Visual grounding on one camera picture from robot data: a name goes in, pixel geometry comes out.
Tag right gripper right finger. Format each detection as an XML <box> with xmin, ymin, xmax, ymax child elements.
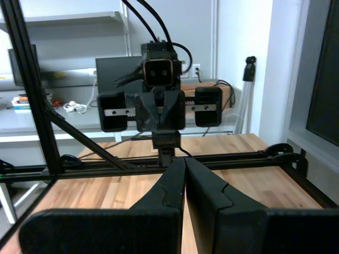
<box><xmin>186</xmin><ymin>157</ymin><xmax>339</xmax><ymax>254</ymax></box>

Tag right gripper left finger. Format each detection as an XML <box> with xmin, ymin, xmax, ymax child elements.
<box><xmin>18</xmin><ymin>157</ymin><xmax>185</xmax><ymax>254</ymax></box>

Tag black computer monitor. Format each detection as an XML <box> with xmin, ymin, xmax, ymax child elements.
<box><xmin>7</xmin><ymin>43</ymin><xmax>38</xmax><ymax>88</ymax></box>
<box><xmin>95</xmin><ymin>56</ymin><xmax>145</xmax><ymax>94</ymax></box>

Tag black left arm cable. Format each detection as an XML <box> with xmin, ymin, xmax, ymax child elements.
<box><xmin>137</xmin><ymin>0</ymin><xmax>173</xmax><ymax>46</ymax></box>
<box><xmin>172</xmin><ymin>43</ymin><xmax>193</xmax><ymax>75</ymax></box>
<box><xmin>113</xmin><ymin>69</ymin><xmax>144</xmax><ymax>88</ymax></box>
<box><xmin>121</xmin><ymin>0</ymin><xmax>161</xmax><ymax>44</ymax></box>

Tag white wall shelf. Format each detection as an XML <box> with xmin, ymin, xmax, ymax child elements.
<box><xmin>0</xmin><ymin>10</ymin><xmax>131</xmax><ymax>58</ymax></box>

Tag brown cardboard box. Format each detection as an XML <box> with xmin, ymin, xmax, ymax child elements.
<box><xmin>181</xmin><ymin>80</ymin><xmax>234</xmax><ymax>115</ymax></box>

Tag white cable bundle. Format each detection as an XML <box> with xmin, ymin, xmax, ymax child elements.
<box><xmin>63</xmin><ymin>100</ymin><xmax>88</xmax><ymax>115</ymax></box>

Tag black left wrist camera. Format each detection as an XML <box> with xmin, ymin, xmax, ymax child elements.
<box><xmin>140</xmin><ymin>42</ymin><xmax>182</xmax><ymax>89</ymax></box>

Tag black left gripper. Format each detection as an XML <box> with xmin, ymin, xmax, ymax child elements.
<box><xmin>97</xmin><ymin>87</ymin><xmax>222</xmax><ymax>132</ymax></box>

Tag thin black cable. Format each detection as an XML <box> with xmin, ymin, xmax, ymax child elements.
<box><xmin>216</xmin><ymin>78</ymin><xmax>237</xmax><ymax>109</ymax></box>

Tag black camera white tripod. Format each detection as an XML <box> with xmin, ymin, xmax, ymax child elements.
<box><xmin>239</xmin><ymin>55</ymin><xmax>258</xmax><ymax>134</ymax></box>

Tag stack of books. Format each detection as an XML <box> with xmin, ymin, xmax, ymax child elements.
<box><xmin>10</xmin><ymin>96</ymin><xmax>31</xmax><ymax>111</ymax></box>

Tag black aluminium frame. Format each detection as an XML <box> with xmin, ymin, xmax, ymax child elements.
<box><xmin>0</xmin><ymin>0</ymin><xmax>339</xmax><ymax>239</ymax></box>

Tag grey office desk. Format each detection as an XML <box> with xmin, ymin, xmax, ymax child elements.
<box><xmin>0</xmin><ymin>79</ymin><xmax>243</xmax><ymax>143</ymax></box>

